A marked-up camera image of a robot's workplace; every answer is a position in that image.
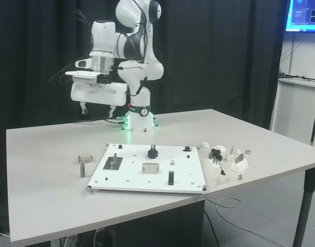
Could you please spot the thin black rod red tag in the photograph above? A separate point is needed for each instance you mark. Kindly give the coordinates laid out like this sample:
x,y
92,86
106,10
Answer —
x,y
117,67

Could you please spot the metal round peg standing alone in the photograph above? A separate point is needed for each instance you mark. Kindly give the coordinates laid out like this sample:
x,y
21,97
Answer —
x,y
82,173

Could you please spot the grey tapered plug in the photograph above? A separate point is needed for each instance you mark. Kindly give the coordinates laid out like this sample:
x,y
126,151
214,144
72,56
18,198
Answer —
x,y
231,150

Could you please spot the white large gear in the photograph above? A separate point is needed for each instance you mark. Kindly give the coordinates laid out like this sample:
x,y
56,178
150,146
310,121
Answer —
x,y
220,148

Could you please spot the black table leg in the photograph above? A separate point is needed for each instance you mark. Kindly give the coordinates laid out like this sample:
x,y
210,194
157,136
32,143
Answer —
x,y
305,205

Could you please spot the white round peg holder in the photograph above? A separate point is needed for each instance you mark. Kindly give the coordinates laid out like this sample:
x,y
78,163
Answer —
x,y
239,166

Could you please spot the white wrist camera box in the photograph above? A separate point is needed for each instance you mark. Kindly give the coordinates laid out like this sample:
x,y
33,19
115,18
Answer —
x,y
83,63

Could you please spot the metal BNC plug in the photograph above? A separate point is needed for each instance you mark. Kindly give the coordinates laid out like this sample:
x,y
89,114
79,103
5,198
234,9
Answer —
x,y
240,176

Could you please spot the black curtain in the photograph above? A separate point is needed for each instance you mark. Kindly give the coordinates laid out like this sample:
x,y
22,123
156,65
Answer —
x,y
211,64

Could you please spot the white small gear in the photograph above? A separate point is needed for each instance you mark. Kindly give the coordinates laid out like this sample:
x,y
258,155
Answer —
x,y
239,151

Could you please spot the beige metal waterproof plug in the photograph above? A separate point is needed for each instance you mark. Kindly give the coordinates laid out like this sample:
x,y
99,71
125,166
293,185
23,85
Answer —
x,y
83,157

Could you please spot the white cabinet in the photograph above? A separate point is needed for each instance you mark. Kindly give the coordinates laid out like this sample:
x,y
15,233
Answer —
x,y
296,115

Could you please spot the small white plug holder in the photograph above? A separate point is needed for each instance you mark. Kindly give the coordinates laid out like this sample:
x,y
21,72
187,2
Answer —
x,y
231,157
222,179

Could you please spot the silver metal nut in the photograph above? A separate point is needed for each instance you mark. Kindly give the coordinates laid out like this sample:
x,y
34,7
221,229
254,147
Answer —
x,y
248,151

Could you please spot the flat white mount plate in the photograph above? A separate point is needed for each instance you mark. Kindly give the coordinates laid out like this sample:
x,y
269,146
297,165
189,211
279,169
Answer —
x,y
81,73

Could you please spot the blue monitor screen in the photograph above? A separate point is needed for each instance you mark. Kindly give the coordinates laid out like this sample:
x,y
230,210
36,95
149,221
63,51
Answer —
x,y
305,15

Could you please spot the white task board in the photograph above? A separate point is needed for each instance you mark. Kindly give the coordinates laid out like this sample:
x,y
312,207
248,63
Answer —
x,y
147,180

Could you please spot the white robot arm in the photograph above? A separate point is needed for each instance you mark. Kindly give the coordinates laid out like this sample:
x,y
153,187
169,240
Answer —
x,y
144,51

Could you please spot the large metal round peg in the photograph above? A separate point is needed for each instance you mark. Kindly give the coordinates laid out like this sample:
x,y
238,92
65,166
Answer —
x,y
241,157

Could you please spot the large metal square peg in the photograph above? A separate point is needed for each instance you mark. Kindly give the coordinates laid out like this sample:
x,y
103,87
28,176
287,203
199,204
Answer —
x,y
210,155

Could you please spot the white medium gear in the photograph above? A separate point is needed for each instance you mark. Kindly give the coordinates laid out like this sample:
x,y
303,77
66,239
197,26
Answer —
x,y
205,145

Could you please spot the white square peg holder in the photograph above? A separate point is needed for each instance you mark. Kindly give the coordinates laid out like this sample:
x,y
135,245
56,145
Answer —
x,y
211,167

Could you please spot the black D-SUB plug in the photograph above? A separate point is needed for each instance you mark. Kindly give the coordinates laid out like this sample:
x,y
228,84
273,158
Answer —
x,y
216,152

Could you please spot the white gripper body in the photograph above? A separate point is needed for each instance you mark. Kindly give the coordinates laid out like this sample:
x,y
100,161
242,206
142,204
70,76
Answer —
x,y
100,94

